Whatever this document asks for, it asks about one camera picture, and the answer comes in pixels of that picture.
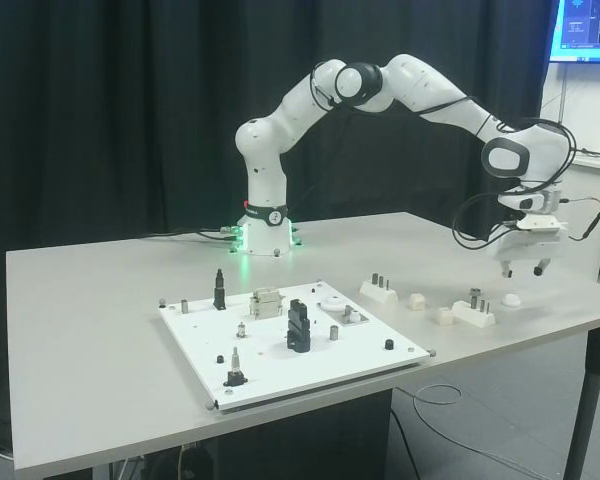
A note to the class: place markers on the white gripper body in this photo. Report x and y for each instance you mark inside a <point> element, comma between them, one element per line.
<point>530,246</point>

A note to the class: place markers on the white medium gear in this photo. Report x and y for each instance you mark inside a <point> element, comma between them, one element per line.
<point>511,300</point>

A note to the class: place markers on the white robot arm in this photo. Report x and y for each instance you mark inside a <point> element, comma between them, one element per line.
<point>265,150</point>

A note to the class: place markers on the white large gear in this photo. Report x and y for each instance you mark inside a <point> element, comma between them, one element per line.
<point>331,304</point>

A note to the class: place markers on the metal bolt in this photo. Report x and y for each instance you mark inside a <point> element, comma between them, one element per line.
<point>474,296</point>

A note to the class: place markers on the white peg holder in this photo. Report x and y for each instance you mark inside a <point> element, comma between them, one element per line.
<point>377,294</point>
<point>472,316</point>

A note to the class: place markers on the white cabinet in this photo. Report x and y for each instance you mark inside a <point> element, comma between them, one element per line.
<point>595,220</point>

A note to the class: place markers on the small white cube holder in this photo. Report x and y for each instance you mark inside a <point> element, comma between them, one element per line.
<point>445,316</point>
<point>416,302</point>

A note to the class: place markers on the black table leg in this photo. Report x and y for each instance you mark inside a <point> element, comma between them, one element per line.
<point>591,390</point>

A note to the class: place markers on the metal round peg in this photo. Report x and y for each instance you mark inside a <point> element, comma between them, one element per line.
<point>333,332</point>
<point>184,305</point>

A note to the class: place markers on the black D-SUB plug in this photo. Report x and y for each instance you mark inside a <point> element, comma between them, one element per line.
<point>298,325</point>

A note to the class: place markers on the blue screen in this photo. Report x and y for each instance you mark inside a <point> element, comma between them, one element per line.
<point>587,27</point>

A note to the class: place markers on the beige connector block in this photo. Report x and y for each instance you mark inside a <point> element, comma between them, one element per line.
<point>266,306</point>

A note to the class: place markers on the white task board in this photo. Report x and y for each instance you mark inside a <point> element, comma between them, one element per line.
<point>260,360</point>

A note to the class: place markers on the metal BNC plug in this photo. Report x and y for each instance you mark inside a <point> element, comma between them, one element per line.
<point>239,330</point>

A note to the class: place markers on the black upright plug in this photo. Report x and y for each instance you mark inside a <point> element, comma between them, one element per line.
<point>220,292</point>

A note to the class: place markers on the metal plug with black base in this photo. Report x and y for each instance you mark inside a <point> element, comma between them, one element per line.
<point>234,375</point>

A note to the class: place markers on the black curtain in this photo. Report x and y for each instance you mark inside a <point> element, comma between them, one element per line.
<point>105,100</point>

